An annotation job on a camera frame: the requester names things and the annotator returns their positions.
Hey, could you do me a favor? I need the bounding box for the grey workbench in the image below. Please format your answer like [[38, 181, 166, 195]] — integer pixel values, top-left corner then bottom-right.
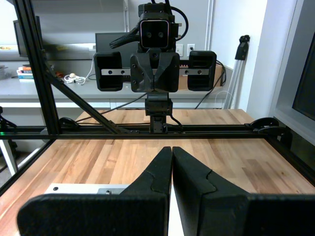
[[0, 78, 234, 110]]

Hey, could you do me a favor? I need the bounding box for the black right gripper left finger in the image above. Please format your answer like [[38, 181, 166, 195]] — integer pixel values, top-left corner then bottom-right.
[[17, 146, 172, 236]]

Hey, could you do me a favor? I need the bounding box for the white cord coil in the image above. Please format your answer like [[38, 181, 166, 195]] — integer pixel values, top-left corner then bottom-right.
[[63, 72, 87, 85]]

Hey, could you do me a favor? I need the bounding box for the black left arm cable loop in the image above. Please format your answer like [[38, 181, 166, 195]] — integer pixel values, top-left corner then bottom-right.
[[109, 27, 141, 50]]

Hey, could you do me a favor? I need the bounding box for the stack of books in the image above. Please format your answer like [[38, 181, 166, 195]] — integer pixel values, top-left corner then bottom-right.
[[16, 65, 35, 81]]

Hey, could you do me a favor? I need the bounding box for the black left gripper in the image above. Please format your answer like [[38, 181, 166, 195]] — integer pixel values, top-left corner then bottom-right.
[[93, 48, 217, 94]]

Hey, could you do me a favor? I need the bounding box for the black computer monitor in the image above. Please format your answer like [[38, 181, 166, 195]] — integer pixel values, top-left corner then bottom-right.
[[95, 32, 140, 60], [13, 16, 42, 59]]

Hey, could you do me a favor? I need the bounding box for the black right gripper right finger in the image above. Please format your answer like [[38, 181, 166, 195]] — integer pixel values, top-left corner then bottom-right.
[[172, 146, 315, 236]]

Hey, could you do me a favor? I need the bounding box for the brown cardboard box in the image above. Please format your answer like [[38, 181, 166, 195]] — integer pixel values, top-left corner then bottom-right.
[[177, 63, 223, 90]]

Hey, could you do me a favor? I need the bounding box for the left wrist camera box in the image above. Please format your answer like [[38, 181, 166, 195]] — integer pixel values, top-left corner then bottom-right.
[[139, 19, 171, 49]]

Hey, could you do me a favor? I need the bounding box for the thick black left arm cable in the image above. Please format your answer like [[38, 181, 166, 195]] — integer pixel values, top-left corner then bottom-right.
[[169, 5, 189, 40]]

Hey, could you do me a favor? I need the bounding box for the grey metal plate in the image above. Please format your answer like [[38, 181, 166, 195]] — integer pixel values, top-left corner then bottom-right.
[[97, 188, 126, 195]]

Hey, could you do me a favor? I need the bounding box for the white taskboard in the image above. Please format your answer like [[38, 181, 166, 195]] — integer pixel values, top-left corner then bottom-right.
[[45, 183, 185, 236]]

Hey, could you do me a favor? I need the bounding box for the folded tripod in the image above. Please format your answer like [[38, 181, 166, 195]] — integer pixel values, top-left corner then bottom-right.
[[224, 34, 252, 109]]

